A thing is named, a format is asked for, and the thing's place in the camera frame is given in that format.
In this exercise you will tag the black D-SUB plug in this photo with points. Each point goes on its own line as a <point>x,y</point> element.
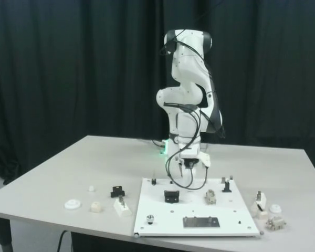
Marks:
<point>118,192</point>

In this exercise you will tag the white large gear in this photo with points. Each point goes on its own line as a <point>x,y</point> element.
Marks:
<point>72,205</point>

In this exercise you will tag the black table leg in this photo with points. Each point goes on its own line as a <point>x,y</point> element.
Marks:
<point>1,233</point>

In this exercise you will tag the metal round peg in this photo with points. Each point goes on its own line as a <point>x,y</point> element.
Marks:
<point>122,203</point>

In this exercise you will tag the white peg holder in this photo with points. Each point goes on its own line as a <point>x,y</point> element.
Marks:
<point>122,211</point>

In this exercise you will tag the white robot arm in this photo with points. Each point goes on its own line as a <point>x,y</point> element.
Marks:
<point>189,65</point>

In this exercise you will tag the white medium gear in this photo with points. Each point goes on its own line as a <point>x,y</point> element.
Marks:
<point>275,209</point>

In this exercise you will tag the white small gear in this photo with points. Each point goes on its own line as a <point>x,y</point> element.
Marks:
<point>91,188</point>

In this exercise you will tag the white plug holder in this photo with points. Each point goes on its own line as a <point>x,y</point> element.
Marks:
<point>262,200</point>
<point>261,214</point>

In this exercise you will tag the white task board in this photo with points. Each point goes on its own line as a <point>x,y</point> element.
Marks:
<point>199,207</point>

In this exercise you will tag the black curtain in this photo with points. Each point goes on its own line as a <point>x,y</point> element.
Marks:
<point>68,65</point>

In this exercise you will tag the beige metal connector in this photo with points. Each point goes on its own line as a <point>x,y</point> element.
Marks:
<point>211,197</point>
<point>275,224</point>

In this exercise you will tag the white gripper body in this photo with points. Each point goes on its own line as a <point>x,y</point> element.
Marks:
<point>193,176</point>

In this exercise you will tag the cream round plastic part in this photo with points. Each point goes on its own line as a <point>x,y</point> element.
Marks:
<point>97,207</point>

